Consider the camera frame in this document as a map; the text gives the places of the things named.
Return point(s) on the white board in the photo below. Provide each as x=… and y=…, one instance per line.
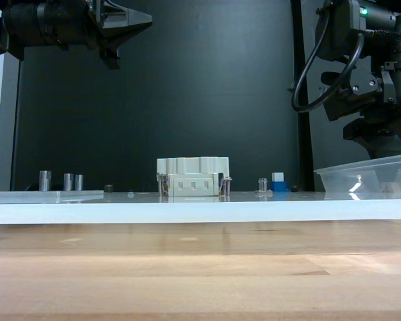
x=200, y=212

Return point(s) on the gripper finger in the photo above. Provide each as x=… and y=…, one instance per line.
x=386, y=147
x=137, y=17
x=120, y=36

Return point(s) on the black upright frame post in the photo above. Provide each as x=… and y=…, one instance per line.
x=304, y=150

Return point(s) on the clear flanged standoff bolt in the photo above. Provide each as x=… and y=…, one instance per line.
x=262, y=185

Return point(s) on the white cube plug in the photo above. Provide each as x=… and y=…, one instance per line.
x=278, y=177

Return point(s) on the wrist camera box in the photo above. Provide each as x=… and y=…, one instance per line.
x=337, y=100

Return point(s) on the beige connector base housing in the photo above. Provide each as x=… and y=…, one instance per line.
x=192, y=167

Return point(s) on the short round metal post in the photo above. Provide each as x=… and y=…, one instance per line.
x=79, y=182

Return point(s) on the small black knob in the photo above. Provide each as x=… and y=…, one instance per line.
x=109, y=189
x=294, y=188

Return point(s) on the blue block holder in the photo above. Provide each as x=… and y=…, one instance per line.
x=279, y=191

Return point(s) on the short notched metal post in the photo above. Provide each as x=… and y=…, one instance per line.
x=68, y=182

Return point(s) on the tall notched metal post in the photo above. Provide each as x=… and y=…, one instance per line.
x=45, y=180

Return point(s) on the clear plastic tub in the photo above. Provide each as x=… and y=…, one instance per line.
x=337, y=180

